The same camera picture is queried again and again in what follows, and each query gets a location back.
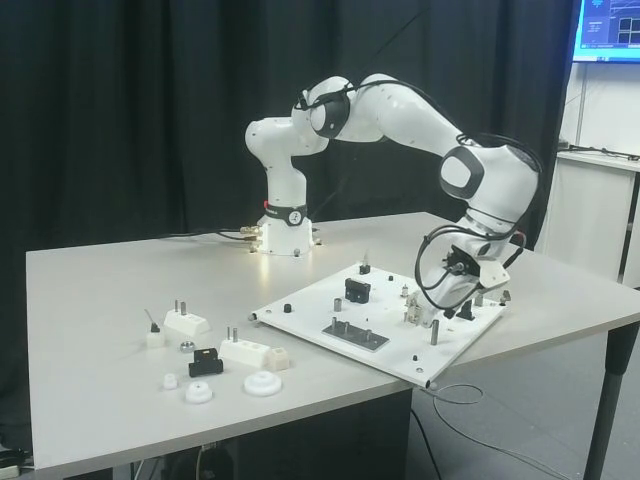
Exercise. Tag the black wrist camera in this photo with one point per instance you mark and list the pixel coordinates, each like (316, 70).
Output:
(459, 260)

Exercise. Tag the black curtains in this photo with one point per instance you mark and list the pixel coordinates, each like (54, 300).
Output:
(125, 100)

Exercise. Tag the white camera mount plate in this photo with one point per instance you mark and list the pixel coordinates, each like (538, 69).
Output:
(494, 275)

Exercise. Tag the white small gear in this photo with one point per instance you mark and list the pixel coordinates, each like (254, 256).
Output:
(169, 383)

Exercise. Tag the blue screen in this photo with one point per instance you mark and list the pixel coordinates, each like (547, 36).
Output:
(607, 30)

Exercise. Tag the white peg holder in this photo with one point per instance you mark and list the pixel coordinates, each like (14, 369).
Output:
(242, 354)
(186, 325)

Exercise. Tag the black under-table cabinet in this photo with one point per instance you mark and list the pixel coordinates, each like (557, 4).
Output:
(325, 435)

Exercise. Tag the white cabinet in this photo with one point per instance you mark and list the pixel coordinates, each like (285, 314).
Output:
(595, 215)

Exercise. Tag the metal round peg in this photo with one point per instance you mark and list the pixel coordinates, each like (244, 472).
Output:
(435, 332)

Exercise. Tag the dark grey table leg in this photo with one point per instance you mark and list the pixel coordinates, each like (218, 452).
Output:
(607, 400)

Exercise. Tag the white task board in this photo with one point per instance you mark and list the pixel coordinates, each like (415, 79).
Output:
(300, 315)

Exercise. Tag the white large gear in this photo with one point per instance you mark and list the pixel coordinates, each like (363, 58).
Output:
(261, 384)

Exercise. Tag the white square holder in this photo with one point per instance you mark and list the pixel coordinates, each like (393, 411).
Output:
(278, 360)

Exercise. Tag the white medium gear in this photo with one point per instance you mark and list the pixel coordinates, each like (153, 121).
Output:
(198, 393)

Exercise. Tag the black D-SUB plug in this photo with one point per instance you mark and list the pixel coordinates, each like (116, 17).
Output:
(206, 363)

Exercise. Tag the white power strip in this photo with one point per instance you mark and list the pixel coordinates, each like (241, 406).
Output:
(12, 462)

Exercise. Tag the metal nut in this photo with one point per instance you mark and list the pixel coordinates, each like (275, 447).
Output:
(186, 345)

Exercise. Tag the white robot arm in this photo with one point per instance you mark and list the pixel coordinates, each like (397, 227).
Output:
(380, 115)

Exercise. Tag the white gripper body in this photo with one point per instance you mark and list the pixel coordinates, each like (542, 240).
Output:
(452, 292)

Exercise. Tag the small black plug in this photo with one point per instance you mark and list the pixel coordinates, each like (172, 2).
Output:
(154, 327)

